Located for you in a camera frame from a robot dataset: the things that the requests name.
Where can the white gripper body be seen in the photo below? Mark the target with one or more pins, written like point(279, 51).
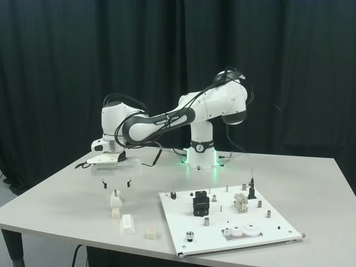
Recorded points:
point(116, 169)

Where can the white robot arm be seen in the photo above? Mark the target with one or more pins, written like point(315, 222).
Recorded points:
point(211, 103)

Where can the white long peg holder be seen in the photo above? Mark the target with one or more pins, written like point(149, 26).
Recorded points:
point(127, 224)
point(116, 200)

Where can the flat white mounting plate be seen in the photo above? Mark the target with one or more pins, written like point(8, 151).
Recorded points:
point(104, 159)

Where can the small cream plug holder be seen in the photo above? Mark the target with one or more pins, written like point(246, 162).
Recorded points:
point(153, 233)
point(115, 213)

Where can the white task board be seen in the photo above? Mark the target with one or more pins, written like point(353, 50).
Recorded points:
point(172, 222)

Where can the black D-SUB plug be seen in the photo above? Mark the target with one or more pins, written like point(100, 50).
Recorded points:
point(200, 204)

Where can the metal BNC plug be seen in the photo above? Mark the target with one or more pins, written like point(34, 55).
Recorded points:
point(189, 236)

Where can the white small gear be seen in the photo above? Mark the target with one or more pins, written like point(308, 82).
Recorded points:
point(227, 232)

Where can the dark table leg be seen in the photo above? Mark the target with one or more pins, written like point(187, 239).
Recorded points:
point(12, 247)

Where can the beige connector block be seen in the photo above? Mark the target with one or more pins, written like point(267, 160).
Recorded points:
point(241, 203)

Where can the white medium gear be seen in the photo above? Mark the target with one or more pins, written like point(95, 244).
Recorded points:
point(236, 231)

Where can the black plug with thin pin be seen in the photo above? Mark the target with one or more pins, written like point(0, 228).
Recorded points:
point(252, 192)

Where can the black curtain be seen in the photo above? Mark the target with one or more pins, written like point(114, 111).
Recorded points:
point(69, 55)

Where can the white large gear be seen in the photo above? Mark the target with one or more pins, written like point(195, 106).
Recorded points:
point(251, 230)

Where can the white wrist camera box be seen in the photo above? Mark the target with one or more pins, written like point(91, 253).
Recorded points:
point(98, 146)

